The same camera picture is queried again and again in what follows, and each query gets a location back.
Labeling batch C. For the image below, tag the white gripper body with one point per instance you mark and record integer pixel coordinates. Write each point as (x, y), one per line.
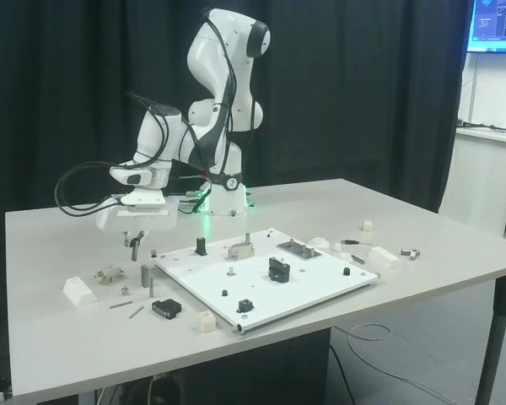
(143, 223)

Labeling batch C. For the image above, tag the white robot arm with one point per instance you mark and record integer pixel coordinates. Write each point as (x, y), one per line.
(211, 84)

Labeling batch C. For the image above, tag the thick metal square peg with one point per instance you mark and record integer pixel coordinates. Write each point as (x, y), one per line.
(145, 276)

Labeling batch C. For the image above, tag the thin metal round peg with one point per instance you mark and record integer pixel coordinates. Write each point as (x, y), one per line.
(151, 287)
(136, 311)
(120, 304)

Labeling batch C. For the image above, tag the white peg holder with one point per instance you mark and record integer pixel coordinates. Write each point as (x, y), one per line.
(383, 257)
(79, 291)

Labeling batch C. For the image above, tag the short dark metal peg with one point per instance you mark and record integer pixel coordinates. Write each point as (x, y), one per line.
(356, 257)

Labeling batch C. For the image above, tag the small metal BNC plug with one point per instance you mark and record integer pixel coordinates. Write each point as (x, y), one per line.
(125, 291)

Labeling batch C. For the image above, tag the thin black rod red tag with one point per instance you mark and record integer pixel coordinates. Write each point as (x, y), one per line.
(192, 177)

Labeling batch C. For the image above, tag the black D-SUB plug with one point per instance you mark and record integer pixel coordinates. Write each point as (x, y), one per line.
(167, 308)

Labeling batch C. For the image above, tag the small white cube holder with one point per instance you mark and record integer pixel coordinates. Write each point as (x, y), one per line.
(207, 322)

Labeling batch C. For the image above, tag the white task board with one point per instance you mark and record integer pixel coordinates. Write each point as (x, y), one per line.
(257, 295)

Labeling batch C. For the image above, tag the black curtains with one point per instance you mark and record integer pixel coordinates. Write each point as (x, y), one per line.
(67, 63)

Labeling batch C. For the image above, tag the white large gear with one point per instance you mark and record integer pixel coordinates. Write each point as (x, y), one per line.
(319, 243)

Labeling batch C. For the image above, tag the white medium gear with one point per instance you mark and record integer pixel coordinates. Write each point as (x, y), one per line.
(340, 248)

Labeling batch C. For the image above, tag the black USB plug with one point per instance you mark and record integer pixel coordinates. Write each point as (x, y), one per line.
(349, 242)

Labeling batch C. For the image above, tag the small white round block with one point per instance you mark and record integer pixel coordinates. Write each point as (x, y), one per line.
(367, 225)

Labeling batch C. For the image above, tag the white cabinet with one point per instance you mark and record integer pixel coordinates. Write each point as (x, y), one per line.
(489, 177)

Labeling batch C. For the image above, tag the black table leg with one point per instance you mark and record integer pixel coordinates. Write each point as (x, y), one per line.
(495, 337)

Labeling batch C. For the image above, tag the blue screen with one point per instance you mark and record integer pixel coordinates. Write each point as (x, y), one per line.
(495, 25)

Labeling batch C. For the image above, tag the beige metal connector bracket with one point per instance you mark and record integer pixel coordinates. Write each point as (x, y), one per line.
(106, 274)

